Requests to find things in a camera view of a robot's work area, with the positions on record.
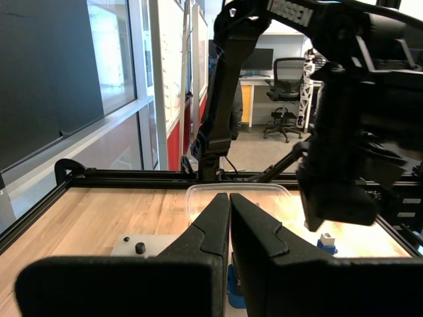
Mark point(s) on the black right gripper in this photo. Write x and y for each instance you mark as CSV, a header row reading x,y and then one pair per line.
x,y
363,162

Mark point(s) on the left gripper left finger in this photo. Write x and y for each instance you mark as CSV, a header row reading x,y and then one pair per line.
x,y
132,287

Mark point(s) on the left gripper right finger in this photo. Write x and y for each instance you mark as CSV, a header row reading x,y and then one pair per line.
x,y
330,287

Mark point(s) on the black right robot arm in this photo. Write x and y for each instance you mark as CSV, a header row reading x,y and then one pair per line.
x,y
224,99

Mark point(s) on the short black knurled stud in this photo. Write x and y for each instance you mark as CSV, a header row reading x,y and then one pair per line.
x,y
140,248

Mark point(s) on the blue holder with white socket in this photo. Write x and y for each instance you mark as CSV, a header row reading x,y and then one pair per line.
x,y
326,244

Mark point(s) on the white lattice robot structure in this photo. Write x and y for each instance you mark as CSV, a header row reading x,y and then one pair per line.
x,y
307,92

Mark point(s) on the blue holder with black block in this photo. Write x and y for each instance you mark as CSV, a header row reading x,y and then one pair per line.
x,y
235,297

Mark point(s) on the clear plastic tub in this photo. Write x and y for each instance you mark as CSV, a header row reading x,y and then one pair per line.
x,y
198,198

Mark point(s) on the black mesh office chair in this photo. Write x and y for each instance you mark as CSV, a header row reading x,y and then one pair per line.
x,y
289,71

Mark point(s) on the white desk with yellow cabinet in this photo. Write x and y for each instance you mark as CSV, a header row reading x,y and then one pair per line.
x,y
261,79

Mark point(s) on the person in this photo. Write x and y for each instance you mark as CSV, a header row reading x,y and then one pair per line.
x,y
236,112

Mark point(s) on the black computer monitor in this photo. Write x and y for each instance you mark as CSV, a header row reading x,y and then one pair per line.
x,y
264,59

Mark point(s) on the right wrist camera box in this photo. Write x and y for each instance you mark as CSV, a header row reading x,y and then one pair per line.
x,y
337,201

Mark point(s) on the black aluminium frame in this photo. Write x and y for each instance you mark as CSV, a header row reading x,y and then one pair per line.
x,y
132,174

